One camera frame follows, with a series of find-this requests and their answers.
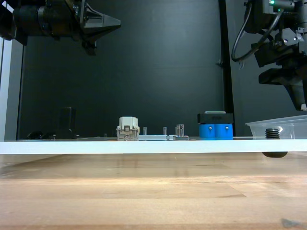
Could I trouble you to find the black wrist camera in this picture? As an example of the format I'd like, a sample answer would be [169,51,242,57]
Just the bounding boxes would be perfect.
[250,42,285,69]

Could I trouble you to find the black M12 bolt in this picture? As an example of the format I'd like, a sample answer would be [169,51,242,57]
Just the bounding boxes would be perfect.
[262,128,289,159]

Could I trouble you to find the silver metal socket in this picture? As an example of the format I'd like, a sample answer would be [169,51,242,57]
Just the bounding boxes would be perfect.
[173,123,190,141]

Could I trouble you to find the clear plastic tub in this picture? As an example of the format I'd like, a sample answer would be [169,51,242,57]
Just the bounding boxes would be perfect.
[245,114,307,140]

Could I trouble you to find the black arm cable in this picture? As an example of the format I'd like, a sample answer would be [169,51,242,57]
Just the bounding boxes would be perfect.
[231,1,285,65]

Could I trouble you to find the blue plastic mount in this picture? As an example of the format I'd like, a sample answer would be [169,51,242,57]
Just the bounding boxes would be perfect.
[199,123,235,140]

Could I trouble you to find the beige connector housing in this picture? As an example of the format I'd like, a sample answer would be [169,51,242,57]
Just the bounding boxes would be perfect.
[115,116,141,142]

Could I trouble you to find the black connector block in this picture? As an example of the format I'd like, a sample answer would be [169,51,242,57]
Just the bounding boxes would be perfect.
[198,110,236,126]

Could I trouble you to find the black wall post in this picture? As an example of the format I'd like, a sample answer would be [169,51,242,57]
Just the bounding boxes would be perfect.
[215,0,235,136]

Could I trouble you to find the clear acrylic bar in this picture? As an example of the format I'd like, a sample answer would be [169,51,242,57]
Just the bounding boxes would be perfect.
[138,134,174,141]

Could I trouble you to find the white board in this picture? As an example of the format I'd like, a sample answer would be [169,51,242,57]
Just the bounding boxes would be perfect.
[0,136,307,155]

